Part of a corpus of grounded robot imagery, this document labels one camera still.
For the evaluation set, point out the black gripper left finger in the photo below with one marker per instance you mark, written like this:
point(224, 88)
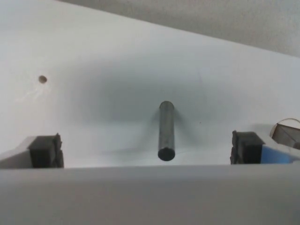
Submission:
point(44, 152)

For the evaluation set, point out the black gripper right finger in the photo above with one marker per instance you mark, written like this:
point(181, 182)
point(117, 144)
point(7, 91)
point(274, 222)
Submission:
point(246, 148)

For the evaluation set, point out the metal round peg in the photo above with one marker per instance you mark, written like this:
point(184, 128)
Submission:
point(166, 131)

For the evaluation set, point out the white task board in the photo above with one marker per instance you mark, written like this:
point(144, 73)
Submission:
point(117, 58)

